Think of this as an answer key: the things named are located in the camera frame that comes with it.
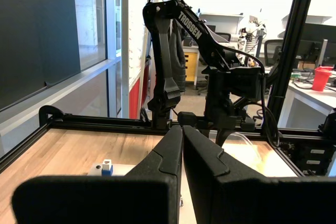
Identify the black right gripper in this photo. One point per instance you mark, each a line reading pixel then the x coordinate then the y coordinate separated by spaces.
pixel 225 113

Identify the white task board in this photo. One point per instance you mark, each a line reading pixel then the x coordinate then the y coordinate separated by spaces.
pixel 120 170

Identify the white lattice structure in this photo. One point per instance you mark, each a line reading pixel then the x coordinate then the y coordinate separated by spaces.
pixel 246 43

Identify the black computer monitor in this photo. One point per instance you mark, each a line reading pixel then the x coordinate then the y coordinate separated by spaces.
pixel 320 35

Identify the yellow drawer cabinet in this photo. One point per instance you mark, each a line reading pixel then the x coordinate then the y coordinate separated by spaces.
pixel 191 64

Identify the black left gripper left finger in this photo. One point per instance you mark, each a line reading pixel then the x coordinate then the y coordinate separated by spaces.
pixel 105 200

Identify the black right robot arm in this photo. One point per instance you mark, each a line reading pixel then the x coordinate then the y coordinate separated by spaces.
pixel 162 51

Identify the white office desk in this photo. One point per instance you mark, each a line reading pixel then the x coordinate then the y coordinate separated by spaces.
pixel 309 98

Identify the white and red partition panel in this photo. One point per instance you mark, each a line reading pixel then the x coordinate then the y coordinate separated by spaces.
pixel 134 37

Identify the blue and white small connector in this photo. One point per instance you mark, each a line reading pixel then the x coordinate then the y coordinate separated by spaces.
pixel 107 169

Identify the clear plastic tub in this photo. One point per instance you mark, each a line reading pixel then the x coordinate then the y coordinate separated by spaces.
pixel 244 153

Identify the grey aluminium window frame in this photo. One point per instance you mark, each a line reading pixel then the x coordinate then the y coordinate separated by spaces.
pixel 65 87

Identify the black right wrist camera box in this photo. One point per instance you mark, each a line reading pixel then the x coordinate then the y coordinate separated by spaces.
pixel 246 85

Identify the red plastic bin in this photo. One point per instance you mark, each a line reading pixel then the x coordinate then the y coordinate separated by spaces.
pixel 321 79

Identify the black controller box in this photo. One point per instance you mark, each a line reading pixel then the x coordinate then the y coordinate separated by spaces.
pixel 302 155

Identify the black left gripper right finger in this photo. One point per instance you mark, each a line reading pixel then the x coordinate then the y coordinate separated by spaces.
pixel 262 203

